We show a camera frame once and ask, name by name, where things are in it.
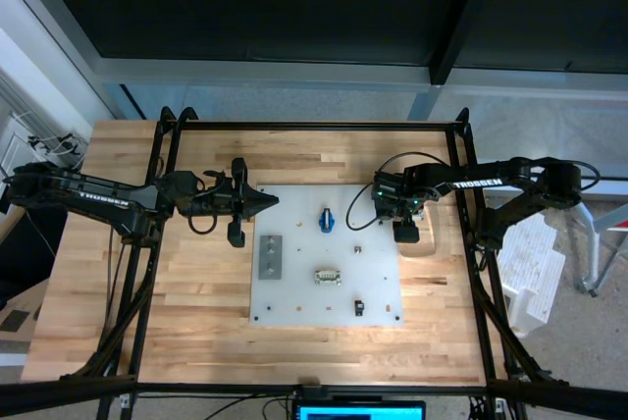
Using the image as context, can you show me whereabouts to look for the aluminium plate with pins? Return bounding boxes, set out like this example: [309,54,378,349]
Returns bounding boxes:
[258,234,285,280]

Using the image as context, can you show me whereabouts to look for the white board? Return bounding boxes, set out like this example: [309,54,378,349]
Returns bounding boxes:
[248,183,405,328]

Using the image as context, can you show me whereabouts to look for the grey connector hub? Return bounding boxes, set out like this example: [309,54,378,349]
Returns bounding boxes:
[313,268,343,288]

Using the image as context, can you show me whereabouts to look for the computer screen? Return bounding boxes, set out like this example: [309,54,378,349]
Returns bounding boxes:
[292,399,427,420]

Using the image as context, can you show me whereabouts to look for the brown cardboard box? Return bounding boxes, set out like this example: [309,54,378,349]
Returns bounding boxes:
[0,277,53,343]

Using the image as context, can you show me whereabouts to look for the black metal frame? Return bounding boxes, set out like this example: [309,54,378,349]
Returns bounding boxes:
[0,105,628,420]

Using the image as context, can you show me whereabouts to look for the grey metal stand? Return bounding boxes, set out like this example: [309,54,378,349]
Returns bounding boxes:
[573,201,628,299]

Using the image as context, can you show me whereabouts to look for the clear plastic tub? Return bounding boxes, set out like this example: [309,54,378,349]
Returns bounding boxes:
[397,203,440,258]

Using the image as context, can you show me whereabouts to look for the black cable loop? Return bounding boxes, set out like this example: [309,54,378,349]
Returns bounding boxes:
[187,212,219,236]
[345,183,382,232]
[537,158,602,191]
[376,152,445,181]

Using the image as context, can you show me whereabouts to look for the white cable bundle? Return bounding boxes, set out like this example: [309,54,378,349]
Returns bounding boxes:
[26,132,82,157]

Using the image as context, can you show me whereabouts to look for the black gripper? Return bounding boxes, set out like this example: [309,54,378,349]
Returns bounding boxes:
[372,169,426,245]
[189,157,280,248]

